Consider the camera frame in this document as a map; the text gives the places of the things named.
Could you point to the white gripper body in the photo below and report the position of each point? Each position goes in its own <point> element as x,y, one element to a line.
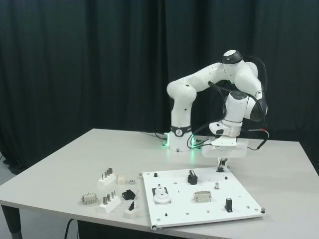
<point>224,154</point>

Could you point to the clear Ethernet plug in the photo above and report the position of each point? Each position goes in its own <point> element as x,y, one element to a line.
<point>222,165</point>

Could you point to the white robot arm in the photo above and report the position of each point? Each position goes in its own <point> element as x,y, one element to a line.
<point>182,99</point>

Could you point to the flat white mounting plate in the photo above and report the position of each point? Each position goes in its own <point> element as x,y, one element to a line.
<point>224,144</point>

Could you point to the white task board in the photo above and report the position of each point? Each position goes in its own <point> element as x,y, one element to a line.
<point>199,196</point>

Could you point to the white medium gear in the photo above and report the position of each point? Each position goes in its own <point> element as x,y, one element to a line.
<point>160,191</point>

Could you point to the white large gear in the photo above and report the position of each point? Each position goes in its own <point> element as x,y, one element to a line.
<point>162,199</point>

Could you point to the round metal BNC plug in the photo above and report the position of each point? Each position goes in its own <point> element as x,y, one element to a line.
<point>132,181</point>

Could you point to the black D-SUB plug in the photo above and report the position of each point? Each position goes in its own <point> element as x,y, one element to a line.
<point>128,195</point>

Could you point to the black USB plug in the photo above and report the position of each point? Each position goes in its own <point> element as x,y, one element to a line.
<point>131,205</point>

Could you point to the white cube plug holder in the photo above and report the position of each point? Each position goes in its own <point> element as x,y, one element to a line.
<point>121,179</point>

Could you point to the white USB plug holder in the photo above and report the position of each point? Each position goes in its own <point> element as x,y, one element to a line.
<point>130,214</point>

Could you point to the large metal square peg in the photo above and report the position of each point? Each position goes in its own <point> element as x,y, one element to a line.
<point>111,171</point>

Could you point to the medium metal square peg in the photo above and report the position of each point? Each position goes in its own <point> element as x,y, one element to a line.
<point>108,172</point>

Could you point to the small metal square peg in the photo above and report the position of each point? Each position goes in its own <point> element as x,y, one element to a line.
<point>105,174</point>

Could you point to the white square peg holder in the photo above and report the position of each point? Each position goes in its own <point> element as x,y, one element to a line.
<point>106,183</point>

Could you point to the medium metal round peg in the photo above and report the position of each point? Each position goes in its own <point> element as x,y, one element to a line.
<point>109,197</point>

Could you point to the white round peg holder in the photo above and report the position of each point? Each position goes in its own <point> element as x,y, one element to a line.
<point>108,206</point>

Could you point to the large metal round peg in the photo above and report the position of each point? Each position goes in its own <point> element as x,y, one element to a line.
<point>104,200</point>

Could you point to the black under-table cabinet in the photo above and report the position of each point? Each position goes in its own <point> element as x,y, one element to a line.
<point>112,231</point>

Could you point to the grey metal waterproof plug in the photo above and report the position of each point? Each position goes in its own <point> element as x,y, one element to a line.
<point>88,199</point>

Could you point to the black curtain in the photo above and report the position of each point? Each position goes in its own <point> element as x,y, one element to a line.
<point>74,62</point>

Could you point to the black table leg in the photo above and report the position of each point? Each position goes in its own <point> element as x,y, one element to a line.
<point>12,220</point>

